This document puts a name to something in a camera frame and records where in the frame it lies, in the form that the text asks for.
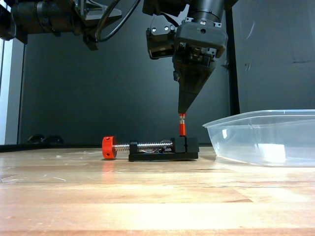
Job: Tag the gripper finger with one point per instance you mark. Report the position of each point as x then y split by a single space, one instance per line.
176 72
190 83
113 13
92 29

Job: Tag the red rca socket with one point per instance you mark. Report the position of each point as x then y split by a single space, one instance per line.
182 130

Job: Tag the black vise with red knob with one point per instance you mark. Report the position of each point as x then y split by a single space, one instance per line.
187 147

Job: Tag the clear plastic tub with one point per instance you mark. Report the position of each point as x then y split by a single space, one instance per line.
233 137

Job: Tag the small white block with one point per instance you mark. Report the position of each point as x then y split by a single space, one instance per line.
273 153

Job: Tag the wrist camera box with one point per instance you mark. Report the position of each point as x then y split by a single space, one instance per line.
161 46

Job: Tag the black vertical post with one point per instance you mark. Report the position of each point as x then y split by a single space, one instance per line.
235 86

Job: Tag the grey metal window frame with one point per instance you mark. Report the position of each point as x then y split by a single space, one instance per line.
13 98

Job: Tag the black aluminium frame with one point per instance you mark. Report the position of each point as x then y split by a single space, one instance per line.
49 147

